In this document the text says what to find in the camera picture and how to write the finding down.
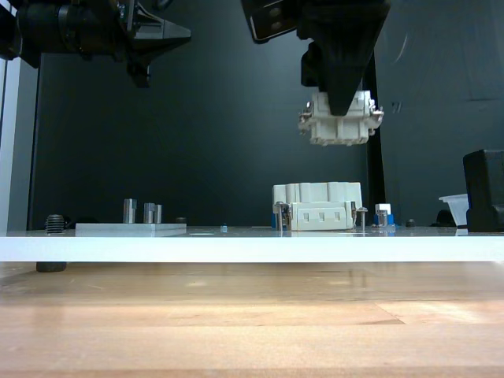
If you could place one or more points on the beige HAN10E hub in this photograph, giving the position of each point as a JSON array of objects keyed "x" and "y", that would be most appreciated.
[{"x": 323, "y": 214}]

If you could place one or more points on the black board screw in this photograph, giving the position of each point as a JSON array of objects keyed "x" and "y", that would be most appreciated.
[
  {"x": 410, "y": 222},
  {"x": 55, "y": 225},
  {"x": 180, "y": 219}
]

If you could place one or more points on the grey window frame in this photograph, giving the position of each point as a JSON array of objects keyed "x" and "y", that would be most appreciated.
[{"x": 15, "y": 157}]

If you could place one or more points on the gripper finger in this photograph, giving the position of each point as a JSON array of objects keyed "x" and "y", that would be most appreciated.
[
  {"x": 175, "y": 35},
  {"x": 340, "y": 78}
]

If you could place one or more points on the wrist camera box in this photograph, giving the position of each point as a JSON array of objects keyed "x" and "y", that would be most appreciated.
[{"x": 271, "y": 21}]

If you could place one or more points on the black block fixture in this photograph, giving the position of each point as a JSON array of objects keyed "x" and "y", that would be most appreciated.
[{"x": 484, "y": 189}]

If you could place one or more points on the black rubber board foot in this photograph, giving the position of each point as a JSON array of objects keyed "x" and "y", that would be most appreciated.
[{"x": 50, "y": 267}]

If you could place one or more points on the blue white small socket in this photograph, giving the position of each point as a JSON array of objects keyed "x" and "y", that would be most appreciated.
[{"x": 384, "y": 208}]

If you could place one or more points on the black upright post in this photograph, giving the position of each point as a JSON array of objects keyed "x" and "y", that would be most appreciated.
[{"x": 376, "y": 177}]

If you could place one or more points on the clear plastic tub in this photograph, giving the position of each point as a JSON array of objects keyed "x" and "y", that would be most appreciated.
[{"x": 458, "y": 208}]

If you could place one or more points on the grey metal peg plate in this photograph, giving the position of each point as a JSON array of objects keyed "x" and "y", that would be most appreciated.
[{"x": 118, "y": 229}]

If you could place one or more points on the beige HAN10E connector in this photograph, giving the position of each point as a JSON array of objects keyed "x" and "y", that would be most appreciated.
[{"x": 354, "y": 130}]

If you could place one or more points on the white board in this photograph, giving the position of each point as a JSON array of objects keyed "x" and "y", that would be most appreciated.
[{"x": 252, "y": 248}]

